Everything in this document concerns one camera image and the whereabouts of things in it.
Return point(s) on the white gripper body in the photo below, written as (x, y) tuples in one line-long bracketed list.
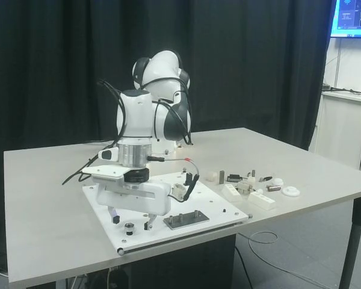
[(132, 200)]

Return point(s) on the metal hex bolt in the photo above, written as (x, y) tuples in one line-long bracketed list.
[(129, 226)]

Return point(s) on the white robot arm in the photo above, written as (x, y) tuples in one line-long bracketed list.
[(132, 120)]

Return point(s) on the flat white mounting plate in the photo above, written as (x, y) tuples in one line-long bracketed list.
[(105, 172)]

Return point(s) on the white task board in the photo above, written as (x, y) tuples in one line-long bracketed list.
[(198, 204)]

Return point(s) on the white box with dark window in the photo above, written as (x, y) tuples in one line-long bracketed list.
[(106, 154)]

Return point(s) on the black box under table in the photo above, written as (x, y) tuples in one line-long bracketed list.
[(180, 265)]

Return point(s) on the small white peg holder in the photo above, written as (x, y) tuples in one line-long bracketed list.
[(211, 176)]

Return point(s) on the white two-hole holder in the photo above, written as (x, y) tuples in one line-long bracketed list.
[(230, 192)]

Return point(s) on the metal square peg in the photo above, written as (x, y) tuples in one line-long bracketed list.
[(222, 176)]

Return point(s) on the black D-SUB plug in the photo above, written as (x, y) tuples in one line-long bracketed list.
[(234, 178)]

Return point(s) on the beige waterproof plug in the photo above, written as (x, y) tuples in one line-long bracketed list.
[(245, 188)]

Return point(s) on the white square-hole holder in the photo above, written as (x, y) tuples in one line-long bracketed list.
[(251, 179)]

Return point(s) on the long white holder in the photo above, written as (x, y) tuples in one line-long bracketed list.
[(261, 201)]

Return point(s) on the metal round peg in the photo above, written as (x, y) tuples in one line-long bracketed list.
[(253, 173)]

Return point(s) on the grey Ethernet plug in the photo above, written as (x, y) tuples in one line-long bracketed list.
[(264, 178)]

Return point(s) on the metal BNC plug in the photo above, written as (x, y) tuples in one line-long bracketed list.
[(273, 188)]

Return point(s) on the white medium gear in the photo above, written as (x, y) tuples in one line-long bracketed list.
[(277, 182)]

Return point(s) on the white large gear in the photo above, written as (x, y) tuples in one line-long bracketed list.
[(291, 192)]

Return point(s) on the black curtain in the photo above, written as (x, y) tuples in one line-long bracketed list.
[(48, 75)]

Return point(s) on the black table leg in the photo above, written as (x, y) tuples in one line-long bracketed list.
[(353, 241)]

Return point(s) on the white cabinet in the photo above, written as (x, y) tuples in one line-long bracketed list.
[(340, 126)]

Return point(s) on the blue screen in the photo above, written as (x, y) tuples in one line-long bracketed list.
[(353, 18)]

